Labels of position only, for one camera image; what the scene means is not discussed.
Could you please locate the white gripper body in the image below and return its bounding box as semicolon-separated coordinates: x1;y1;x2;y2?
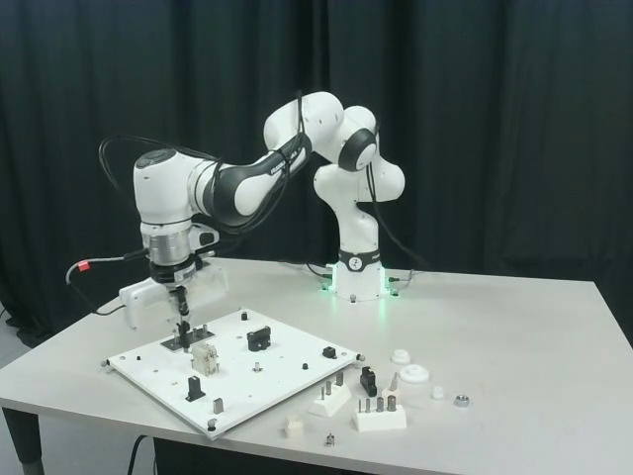
118;260;229;332

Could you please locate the white task board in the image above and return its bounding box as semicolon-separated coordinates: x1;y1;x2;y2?
101;309;367;439

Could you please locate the dark table leg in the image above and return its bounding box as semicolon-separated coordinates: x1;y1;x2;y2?
3;408;42;475

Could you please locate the black curtain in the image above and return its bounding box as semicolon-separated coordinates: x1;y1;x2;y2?
0;0;633;342

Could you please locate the white square peg holder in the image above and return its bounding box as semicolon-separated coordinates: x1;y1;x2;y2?
307;383;353;417

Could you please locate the white round peg holder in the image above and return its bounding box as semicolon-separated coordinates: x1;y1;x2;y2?
351;403;409;435

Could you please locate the white large gear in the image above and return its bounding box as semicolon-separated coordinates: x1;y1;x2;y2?
397;364;431;400

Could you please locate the grey wire with red tag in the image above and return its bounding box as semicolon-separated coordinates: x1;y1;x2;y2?
65;250;150;317

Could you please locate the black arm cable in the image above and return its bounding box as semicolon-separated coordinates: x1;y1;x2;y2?
98;90;317;234
363;123;431;286

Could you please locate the thick black cable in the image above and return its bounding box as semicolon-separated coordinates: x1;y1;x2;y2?
129;433;149;475

